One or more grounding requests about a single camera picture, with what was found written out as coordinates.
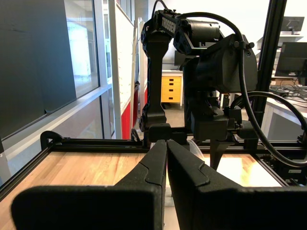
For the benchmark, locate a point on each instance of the white partition panel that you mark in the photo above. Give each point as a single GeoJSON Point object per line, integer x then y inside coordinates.
{"type": "Point", "coordinates": [123, 60]}

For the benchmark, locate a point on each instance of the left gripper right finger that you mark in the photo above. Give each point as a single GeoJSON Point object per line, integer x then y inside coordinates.
{"type": "Point", "coordinates": [239, 208]}

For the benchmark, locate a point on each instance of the red partition panel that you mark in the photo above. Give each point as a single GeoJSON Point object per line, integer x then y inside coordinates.
{"type": "Point", "coordinates": [126, 119]}

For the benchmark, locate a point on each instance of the yellow drawer cabinet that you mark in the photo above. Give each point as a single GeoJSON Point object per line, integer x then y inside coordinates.
{"type": "Point", "coordinates": [170, 88]}

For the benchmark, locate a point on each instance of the black metal frame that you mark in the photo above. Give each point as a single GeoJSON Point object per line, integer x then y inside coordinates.
{"type": "Point", "coordinates": [96, 143]}

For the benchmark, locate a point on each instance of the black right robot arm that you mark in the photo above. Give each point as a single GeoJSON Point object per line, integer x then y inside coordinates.
{"type": "Point", "coordinates": [156, 83]}

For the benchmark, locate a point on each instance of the clear plastic tub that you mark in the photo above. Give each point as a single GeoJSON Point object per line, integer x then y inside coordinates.
{"type": "Point", "coordinates": [195, 148]}

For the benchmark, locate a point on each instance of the black computer monitor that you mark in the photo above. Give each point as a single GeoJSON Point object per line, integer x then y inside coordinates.
{"type": "Point", "coordinates": [292, 22]}
{"type": "Point", "coordinates": [291, 60]}

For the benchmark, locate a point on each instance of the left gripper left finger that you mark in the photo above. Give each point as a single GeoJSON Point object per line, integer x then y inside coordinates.
{"type": "Point", "coordinates": [96, 208]}

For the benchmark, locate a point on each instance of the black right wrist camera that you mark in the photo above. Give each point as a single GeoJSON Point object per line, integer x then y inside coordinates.
{"type": "Point", "coordinates": [211, 129]}

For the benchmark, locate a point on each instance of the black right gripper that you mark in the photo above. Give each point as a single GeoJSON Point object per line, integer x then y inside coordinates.
{"type": "Point", "coordinates": [247, 130]}

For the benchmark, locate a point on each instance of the white desk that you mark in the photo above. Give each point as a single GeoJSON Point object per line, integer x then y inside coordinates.
{"type": "Point", "coordinates": [275, 113]}

